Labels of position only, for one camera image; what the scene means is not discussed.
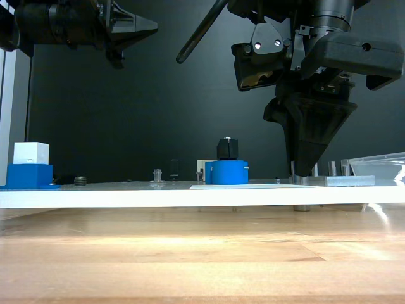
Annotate large steel cylinder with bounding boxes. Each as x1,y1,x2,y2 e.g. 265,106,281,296
290,160,309,212

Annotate grey aluminium peg plate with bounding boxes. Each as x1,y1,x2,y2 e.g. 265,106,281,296
299,175,376,188

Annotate black block with screw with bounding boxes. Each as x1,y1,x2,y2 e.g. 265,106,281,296
216,136,239,160

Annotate clear plastic tub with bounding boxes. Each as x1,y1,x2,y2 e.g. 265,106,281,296
349,151,405,238

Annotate blue round holder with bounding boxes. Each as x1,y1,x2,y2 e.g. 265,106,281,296
204,160,250,186

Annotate white connector housing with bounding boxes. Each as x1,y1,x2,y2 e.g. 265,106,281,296
196,159,212,184

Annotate clear plastic plug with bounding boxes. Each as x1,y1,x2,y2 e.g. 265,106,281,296
149,168,166,187

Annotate white cube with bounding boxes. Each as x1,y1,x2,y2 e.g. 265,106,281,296
13,141,51,166

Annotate white board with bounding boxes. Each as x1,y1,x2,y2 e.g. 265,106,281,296
0,182,405,210

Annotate blue square holder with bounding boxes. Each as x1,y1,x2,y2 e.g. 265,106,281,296
0,163,62,191

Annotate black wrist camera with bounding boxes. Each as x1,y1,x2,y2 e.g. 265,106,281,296
230,22,292,93

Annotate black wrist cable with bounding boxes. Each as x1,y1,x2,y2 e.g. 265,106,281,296
175,0,229,65

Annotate grey partition frame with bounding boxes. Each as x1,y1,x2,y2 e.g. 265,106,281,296
0,44,33,188

